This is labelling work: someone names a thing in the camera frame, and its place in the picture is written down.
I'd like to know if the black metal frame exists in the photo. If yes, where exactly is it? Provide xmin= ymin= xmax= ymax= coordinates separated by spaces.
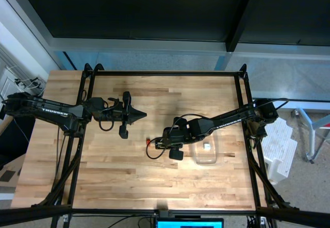
xmin=0 ymin=62 xmax=330 ymax=228

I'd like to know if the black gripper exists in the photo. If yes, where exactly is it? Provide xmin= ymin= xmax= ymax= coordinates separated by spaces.
xmin=169 ymin=118 xmax=191 ymax=161
xmin=113 ymin=91 xmax=148 ymax=139

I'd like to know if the clear plastic tub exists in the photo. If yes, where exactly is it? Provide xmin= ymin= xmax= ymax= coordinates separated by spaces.
xmin=190 ymin=131 xmax=221 ymax=167

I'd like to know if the black arm shoulder cable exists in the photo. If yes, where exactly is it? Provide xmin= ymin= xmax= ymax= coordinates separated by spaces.
xmin=253 ymin=97 xmax=289 ymax=110

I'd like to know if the cardboard box with black patches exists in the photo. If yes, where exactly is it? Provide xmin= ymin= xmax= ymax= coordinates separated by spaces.
xmin=0 ymin=153 xmax=26 ymax=187

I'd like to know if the tangle of black white cables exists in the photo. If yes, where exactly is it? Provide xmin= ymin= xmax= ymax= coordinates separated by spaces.
xmin=14 ymin=77 xmax=44 ymax=90

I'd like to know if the grey metal chair frame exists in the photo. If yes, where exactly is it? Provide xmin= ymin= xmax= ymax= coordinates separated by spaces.
xmin=291 ymin=107 xmax=330 ymax=165

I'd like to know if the black vise with red knob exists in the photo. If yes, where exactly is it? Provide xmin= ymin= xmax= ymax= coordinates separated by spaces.
xmin=146 ymin=137 xmax=170 ymax=151

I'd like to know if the blue-lit screen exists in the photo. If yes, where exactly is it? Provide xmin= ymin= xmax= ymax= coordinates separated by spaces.
xmin=154 ymin=218 xmax=224 ymax=228

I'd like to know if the black arm wrist cable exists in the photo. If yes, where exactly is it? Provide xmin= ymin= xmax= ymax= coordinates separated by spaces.
xmin=172 ymin=113 xmax=210 ymax=127

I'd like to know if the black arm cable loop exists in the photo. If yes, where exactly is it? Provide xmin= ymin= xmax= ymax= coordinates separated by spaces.
xmin=145 ymin=137 xmax=171 ymax=160
xmin=98 ymin=118 xmax=116 ymax=132

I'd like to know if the black curved frame bracket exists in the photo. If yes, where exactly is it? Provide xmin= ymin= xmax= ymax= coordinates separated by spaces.
xmin=82 ymin=62 xmax=93 ymax=78
xmin=93 ymin=62 xmax=105 ymax=77
xmin=238 ymin=63 xmax=250 ymax=80

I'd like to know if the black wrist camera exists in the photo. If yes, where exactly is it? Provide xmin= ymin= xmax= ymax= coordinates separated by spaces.
xmin=161 ymin=128 xmax=171 ymax=145

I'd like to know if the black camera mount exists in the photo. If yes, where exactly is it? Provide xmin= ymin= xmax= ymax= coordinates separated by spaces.
xmin=157 ymin=207 xmax=173 ymax=219

